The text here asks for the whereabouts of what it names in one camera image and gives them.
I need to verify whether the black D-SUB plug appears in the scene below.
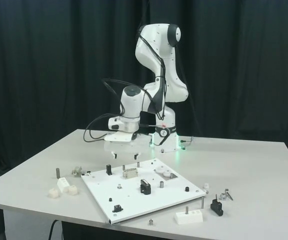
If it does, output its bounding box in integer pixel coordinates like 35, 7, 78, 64
209, 194, 224, 217

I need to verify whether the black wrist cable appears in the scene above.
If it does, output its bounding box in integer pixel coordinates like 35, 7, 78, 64
83, 78, 150, 144

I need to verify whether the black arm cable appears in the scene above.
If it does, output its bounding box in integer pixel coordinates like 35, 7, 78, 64
137, 24, 168, 121

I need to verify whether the white long peg holder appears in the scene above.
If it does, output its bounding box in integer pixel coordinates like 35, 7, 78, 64
56, 177, 71, 194
174, 209, 204, 224

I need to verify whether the white task board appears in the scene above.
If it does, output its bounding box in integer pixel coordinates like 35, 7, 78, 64
80, 157, 207, 225

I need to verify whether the black curtain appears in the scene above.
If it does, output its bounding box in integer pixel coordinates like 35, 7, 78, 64
0, 0, 288, 176

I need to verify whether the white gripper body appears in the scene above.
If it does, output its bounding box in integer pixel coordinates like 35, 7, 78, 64
104, 141, 140, 154

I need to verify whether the flat white mounting plate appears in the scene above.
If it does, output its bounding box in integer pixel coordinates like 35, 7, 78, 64
104, 131, 138, 143

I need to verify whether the black controller cabinet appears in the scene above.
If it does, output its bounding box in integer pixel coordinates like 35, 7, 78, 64
61, 219, 150, 240

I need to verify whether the black floor cable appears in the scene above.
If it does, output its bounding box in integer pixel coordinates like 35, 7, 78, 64
49, 219, 63, 240

